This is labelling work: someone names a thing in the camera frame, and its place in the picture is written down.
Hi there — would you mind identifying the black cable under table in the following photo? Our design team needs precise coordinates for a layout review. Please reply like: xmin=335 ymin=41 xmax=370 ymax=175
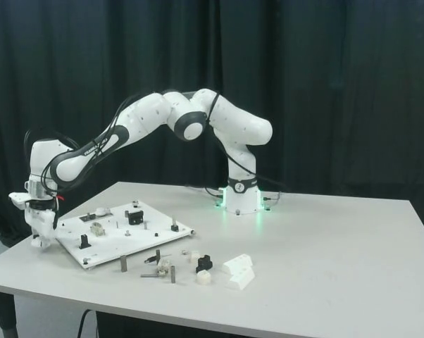
xmin=77 ymin=308 xmax=97 ymax=338

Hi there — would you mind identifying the thin black rod red tag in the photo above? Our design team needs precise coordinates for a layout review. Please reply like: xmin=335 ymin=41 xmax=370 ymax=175
xmin=51 ymin=194 xmax=64 ymax=230

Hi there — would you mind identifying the white peg holder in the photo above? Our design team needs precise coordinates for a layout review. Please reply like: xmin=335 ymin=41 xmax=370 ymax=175
xmin=225 ymin=268 xmax=256 ymax=292
xmin=223 ymin=253 xmax=254 ymax=274

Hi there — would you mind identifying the black upper arm cable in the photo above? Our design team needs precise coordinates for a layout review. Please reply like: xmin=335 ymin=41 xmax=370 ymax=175
xmin=205 ymin=92 xmax=287 ymax=195

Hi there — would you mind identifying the black D-SUB socket block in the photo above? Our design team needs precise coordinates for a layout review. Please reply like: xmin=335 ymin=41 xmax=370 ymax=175
xmin=126 ymin=209 xmax=144 ymax=226

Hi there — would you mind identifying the white task board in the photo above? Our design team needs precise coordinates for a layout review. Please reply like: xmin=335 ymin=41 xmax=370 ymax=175
xmin=52 ymin=199 xmax=196 ymax=271

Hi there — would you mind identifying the black curtain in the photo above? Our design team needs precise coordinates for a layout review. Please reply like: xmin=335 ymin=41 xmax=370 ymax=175
xmin=0 ymin=0 xmax=424 ymax=244

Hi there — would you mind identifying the white medium gear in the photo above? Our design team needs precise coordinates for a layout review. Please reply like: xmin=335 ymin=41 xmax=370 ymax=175
xmin=197 ymin=270 xmax=214 ymax=287

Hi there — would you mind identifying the black forearm cable bundle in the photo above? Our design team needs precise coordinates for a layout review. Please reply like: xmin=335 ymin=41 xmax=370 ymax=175
xmin=23 ymin=91 xmax=164 ymax=199

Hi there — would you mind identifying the black D-SUB plug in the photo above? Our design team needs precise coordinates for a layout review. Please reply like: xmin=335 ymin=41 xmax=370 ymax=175
xmin=195 ymin=256 xmax=213 ymax=274

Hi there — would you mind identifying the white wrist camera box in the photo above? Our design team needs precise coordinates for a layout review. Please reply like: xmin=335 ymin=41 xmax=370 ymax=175
xmin=8 ymin=191 xmax=32 ymax=212

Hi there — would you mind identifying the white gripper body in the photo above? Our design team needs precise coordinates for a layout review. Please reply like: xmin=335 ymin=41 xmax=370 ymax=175
xmin=24 ymin=207 xmax=57 ymax=241

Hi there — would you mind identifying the dark table leg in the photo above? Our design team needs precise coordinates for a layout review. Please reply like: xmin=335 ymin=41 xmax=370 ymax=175
xmin=0 ymin=289 xmax=15 ymax=338

